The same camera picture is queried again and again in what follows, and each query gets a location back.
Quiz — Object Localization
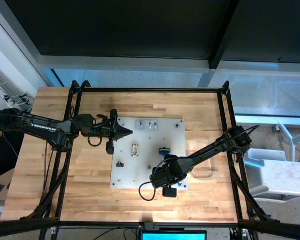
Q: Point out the black power adapters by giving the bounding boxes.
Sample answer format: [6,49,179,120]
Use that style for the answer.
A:
[3,92,32,106]

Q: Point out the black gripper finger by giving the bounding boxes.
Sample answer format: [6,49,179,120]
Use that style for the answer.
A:
[116,131,133,142]
[117,121,133,133]

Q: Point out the grey metal window frame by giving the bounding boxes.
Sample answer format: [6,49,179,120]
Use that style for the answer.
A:
[0,0,300,88]

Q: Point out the flat cardboard box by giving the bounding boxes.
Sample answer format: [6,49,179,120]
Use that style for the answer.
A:
[0,167,15,201]

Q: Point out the black aluminium frame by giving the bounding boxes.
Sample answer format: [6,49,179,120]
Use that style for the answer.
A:
[0,79,300,240]

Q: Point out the blue screen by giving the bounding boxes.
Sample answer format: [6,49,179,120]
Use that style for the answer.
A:
[139,229,207,240]

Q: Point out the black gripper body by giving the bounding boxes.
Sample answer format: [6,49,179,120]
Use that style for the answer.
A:
[149,167,179,198]
[91,109,119,155]

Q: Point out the white board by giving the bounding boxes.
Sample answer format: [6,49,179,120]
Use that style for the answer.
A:
[110,117,190,190]

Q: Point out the black room column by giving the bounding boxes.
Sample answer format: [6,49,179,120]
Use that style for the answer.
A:
[208,0,240,70]

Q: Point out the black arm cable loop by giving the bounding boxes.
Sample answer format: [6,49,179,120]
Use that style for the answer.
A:
[138,181,157,202]

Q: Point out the black braided cable loop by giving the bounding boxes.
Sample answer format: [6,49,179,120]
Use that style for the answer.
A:
[87,134,102,148]

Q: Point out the aluminium block with screws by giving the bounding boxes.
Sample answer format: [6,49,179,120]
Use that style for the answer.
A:
[135,119,157,132]

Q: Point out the white plastic step stool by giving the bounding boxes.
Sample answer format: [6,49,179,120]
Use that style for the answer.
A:
[244,147,300,204]

